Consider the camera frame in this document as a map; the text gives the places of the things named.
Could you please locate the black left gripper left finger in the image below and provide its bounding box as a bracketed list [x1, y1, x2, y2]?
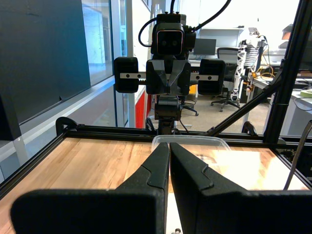
[11, 142, 170, 234]

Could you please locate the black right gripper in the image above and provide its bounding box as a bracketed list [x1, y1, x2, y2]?
[114, 55, 226, 96]

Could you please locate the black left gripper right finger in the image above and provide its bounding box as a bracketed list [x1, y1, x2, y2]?
[170, 142, 312, 234]

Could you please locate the clear plastic container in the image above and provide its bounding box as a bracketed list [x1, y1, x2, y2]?
[151, 135, 232, 166]

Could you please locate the black office chair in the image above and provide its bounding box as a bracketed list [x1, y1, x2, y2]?
[211, 47, 247, 113]
[179, 96, 199, 117]

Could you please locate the red and white cabinet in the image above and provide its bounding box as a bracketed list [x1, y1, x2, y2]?
[135, 85, 152, 129]

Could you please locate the black computer monitor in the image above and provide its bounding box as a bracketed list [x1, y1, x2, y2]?
[194, 38, 217, 56]

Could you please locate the white board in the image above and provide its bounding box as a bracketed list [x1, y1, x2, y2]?
[165, 192, 183, 234]

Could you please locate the white shelf unit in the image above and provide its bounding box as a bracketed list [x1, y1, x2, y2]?
[198, 27, 245, 49]

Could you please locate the white lattice office chair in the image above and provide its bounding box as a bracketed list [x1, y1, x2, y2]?
[234, 40, 259, 98]

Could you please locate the grey desk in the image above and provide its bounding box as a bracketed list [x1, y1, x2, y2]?
[280, 90, 312, 137]

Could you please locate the dark screen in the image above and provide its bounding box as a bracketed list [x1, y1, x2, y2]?
[299, 24, 312, 72]

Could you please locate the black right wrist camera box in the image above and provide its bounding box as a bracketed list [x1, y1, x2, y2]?
[156, 22, 185, 55]

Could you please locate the black aluminium table frame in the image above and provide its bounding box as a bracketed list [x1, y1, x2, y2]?
[0, 0, 312, 199]

